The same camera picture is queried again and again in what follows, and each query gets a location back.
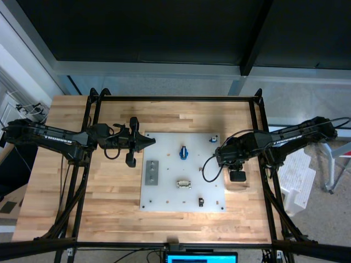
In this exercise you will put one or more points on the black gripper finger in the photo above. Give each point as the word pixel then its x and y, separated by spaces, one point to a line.
pixel 144 138
pixel 144 144

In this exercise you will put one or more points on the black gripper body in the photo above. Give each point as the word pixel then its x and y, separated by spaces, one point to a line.
pixel 237 176
pixel 120 141

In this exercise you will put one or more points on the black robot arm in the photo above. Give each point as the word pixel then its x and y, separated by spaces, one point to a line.
pixel 290 137
pixel 55 137

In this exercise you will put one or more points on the blue silver clamp connector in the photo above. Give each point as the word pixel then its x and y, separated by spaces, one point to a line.
pixel 183 154

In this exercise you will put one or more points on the small blue white connector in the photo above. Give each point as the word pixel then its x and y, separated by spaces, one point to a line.
pixel 213 140

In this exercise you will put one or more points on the beige connector hub housing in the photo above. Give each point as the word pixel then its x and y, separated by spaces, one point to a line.
pixel 183 184

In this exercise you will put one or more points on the clear plastic tub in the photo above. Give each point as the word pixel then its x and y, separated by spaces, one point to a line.
pixel 238 187

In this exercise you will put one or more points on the grey metal plate with posts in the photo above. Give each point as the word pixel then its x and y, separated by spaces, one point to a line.
pixel 155 172

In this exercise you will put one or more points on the black clamp block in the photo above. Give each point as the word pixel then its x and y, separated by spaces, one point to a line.
pixel 201 202

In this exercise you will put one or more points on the white board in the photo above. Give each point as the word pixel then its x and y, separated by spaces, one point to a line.
pixel 170 191

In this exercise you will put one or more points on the white plastic step stool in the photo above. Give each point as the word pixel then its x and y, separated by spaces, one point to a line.
pixel 296 178

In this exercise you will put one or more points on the blue laptop screen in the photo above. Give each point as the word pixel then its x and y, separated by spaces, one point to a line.
pixel 200 259

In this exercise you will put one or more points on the brown cardboard box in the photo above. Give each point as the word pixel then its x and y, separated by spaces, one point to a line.
pixel 12 195

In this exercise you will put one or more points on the black aluminium frame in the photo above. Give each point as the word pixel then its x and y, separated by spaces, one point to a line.
pixel 175 97

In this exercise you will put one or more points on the black table level camera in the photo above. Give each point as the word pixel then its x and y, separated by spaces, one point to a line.
pixel 172 245

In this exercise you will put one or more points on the grey metal chair frame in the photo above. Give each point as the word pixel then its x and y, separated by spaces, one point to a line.
pixel 332 170

